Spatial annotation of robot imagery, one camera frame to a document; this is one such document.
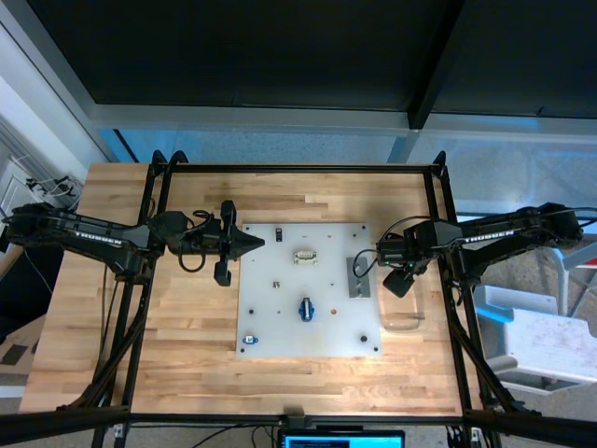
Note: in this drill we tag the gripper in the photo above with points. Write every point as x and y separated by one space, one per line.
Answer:
396 252
227 233

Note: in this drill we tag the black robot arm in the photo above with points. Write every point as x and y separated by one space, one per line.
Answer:
93 235
490 235

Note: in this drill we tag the grey metal cylinder holder block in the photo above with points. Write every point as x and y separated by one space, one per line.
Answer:
359 280

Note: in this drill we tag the white taskboard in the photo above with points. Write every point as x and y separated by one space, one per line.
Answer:
308 350

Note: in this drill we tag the small black connector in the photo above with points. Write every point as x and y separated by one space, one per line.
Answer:
278 234

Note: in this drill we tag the beige connector housing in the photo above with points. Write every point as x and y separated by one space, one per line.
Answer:
305 258

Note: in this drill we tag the clear plastic tub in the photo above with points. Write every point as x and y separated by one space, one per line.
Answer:
403 322

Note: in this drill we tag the blue round clamp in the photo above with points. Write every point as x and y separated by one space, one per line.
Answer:
306 309

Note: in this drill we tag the blue holder with white cube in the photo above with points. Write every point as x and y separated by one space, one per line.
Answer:
249 340

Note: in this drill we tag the grey metal stand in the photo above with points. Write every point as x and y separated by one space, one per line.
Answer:
562 280

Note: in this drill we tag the white plastic step stool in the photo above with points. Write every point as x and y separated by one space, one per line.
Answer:
550 345

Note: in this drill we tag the laptop screen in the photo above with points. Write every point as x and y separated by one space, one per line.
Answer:
340 441

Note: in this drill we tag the brown cardboard sheet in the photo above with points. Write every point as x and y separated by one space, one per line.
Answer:
32 331

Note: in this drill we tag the black aluminium frame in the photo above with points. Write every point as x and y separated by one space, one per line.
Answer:
298 169

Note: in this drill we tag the black camera bracket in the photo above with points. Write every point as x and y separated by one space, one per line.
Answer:
295 420

